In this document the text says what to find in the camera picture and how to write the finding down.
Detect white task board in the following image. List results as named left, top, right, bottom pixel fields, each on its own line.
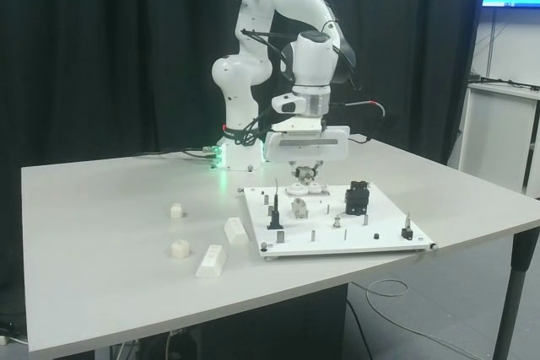
left=237, top=185, right=440, bottom=261

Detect black base cable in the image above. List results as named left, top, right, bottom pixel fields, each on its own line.
left=138, top=147, right=224, bottom=160

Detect black floor cable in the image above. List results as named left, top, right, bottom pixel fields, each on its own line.
left=345, top=299, right=369, bottom=360

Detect white long holder block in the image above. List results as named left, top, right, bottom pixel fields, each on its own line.
left=223, top=217, right=248, bottom=245
left=195, top=244, right=230, bottom=279

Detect black Ethernet plug with cable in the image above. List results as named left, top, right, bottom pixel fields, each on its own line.
left=267, top=178, right=284, bottom=231

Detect grey table leg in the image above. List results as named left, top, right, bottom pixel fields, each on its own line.
left=492, top=231, right=529, bottom=360

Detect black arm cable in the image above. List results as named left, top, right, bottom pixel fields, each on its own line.
left=301, top=0, right=365, bottom=92

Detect white round holder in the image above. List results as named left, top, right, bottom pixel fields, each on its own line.
left=169, top=239, right=194, bottom=261

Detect grey floor cable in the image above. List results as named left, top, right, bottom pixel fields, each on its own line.
left=348, top=277, right=540, bottom=360

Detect black curtain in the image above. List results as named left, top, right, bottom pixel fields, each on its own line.
left=0, top=0, right=486, bottom=338

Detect white cabinet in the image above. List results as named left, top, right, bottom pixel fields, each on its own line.
left=456, top=80, right=540, bottom=201

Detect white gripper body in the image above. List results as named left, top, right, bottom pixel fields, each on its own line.
left=264, top=125, right=352, bottom=166

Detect black D-SUB plug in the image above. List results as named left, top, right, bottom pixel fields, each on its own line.
left=344, top=180, right=372, bottom=215

